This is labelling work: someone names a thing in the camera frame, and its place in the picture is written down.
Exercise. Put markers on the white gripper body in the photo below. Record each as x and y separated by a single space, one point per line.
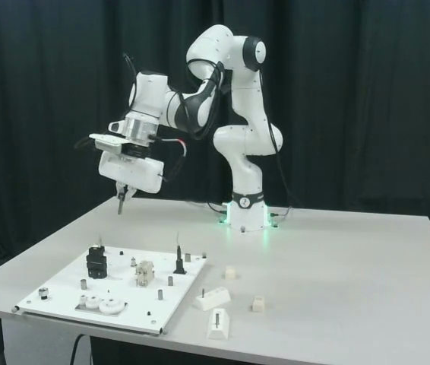
139 173

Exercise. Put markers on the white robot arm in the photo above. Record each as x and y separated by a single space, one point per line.
243 95

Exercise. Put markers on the white square peg holder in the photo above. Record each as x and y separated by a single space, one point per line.
217 298

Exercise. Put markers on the thin metal round peg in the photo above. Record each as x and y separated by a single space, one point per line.
217 318

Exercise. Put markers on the flat white mounting plate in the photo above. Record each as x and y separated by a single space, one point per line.
105 137

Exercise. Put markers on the metal BNC plug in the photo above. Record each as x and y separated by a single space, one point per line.
133 262

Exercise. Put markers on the black D-SUB plug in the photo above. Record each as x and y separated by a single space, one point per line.
96 262

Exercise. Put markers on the beige connector block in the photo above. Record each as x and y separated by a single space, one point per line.
144 273

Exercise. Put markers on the black upright plug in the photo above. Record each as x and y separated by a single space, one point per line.
180 270

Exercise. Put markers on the white task board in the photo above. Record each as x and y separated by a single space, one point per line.
135 300

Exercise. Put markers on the white medium gear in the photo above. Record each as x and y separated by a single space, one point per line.
93 302

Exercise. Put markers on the white small gear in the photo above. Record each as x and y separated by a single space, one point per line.
83 299

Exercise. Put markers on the small white plug holder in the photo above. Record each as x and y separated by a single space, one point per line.
230 273
258 304

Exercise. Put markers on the metal bolt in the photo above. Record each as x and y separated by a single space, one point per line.
42 294

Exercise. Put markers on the black curtain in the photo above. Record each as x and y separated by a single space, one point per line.
351 95

